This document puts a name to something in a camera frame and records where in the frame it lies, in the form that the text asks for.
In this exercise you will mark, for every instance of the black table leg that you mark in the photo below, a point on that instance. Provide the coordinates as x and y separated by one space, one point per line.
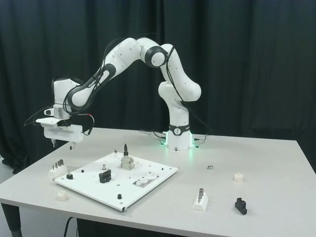
11 219

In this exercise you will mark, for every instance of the black curtain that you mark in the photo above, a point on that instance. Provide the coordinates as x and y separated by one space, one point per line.
247 61

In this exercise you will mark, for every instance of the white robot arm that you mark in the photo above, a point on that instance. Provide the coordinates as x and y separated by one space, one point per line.
176 113

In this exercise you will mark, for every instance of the large metal round peg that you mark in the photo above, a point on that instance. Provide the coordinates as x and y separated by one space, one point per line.
201 192

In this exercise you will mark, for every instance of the metal BNC plug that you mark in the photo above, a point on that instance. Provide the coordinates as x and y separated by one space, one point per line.
104 168

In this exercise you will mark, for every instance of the large metal square peg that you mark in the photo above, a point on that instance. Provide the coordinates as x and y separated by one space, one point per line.
61 163

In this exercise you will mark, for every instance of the clear Ethernet plug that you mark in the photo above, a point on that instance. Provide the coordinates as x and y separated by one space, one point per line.
69 170

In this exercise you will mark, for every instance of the white small gear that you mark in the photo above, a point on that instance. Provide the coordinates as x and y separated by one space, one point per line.
138 183

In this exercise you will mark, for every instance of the white round peg holder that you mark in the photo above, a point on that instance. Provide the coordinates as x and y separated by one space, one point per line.
201 200

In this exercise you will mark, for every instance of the white large gear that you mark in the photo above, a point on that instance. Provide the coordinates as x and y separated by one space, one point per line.
151 176

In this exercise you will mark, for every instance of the small white cube holder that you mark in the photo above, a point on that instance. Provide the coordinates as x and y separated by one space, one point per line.
238 177

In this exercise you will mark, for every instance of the metal bolt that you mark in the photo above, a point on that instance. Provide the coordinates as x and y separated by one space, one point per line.
210 167

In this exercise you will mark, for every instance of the black D-SUB plug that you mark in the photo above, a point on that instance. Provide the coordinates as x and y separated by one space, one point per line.
240 203

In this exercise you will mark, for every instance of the white task board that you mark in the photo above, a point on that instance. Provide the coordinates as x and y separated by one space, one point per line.
128 191

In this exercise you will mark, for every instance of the small white stepped holder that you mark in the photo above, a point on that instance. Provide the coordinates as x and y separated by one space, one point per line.
63 196

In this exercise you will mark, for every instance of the black waterproof plug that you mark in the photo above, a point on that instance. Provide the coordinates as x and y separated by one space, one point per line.
126 150

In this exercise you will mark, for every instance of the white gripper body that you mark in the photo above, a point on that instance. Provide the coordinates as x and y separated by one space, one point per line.
64 133

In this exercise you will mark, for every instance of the white square peg holder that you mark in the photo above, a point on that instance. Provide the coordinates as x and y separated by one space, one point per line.
59 171

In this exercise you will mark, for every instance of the white medium gear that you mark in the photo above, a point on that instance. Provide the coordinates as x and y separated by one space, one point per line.
143 180

